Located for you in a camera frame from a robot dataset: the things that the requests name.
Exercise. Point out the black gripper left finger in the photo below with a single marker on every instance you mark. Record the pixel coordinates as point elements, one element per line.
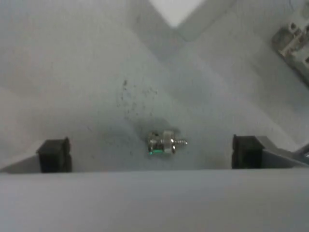
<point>54,157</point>

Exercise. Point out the metal BNC plug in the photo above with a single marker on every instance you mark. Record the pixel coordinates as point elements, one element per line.
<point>160,143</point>

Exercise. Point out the grey peg holder with holes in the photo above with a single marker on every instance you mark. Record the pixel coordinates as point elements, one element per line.
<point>292,46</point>

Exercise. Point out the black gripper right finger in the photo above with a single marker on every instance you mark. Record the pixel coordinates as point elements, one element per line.
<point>246,152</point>

